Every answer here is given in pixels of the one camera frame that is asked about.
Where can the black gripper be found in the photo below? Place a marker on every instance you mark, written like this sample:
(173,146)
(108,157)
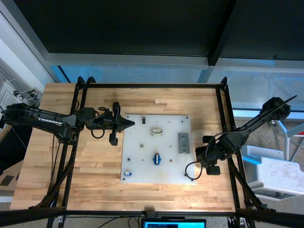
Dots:
(213,170)
(114,118)

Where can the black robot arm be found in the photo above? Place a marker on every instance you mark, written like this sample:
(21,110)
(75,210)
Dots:
(249,124)
(47,118)

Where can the white taskboard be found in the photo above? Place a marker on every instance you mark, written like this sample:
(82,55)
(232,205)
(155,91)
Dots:
(135,152)

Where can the beige rectangular connector housing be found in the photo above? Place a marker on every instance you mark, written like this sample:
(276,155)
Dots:
(157,132)

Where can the clear plastic tub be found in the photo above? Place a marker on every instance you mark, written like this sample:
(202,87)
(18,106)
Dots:
(197,137)

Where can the grey metal block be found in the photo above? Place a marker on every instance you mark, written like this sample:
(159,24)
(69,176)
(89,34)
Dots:
(181,148)

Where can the small blue holder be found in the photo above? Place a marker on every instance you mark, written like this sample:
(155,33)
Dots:
(124,174)

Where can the white step stool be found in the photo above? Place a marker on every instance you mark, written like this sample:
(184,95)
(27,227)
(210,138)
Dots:
(273,175)

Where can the laptop screen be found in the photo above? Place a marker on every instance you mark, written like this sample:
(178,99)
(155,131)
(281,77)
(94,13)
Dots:
(173,224)

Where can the cardboard box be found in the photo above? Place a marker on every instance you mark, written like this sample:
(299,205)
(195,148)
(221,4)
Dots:
(14,171)

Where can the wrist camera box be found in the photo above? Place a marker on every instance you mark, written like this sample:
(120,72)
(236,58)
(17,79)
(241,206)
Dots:
(200,154)

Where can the blue connector mount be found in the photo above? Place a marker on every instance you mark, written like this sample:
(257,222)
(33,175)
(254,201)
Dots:
(153,159)

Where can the black table frame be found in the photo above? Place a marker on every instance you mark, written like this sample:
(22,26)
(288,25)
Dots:
(152,86)

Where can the white corner bracket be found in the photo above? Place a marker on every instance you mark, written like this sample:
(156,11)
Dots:
(60,219)
(242,221)

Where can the table level camera box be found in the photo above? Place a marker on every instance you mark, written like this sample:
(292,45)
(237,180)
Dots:
(150,209)

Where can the white tube frame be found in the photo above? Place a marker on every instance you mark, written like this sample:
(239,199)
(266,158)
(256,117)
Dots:
(286,142)

